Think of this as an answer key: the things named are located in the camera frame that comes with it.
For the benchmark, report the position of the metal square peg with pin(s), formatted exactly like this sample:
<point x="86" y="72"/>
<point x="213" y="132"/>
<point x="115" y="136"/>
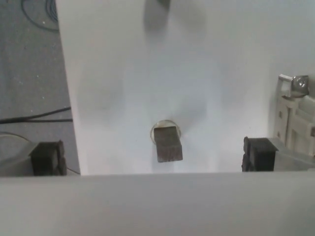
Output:
<point x="168" y="150"/>

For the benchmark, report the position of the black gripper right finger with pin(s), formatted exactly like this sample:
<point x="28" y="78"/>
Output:
<point x="258" y="157"/>

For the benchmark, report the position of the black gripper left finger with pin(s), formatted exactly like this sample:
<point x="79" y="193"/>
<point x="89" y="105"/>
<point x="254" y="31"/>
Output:
<point x="46" y="159"/>

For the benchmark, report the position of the white task board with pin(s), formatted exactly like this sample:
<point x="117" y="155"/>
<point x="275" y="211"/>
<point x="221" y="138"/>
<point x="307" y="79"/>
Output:
<point x="172" y="73"/>

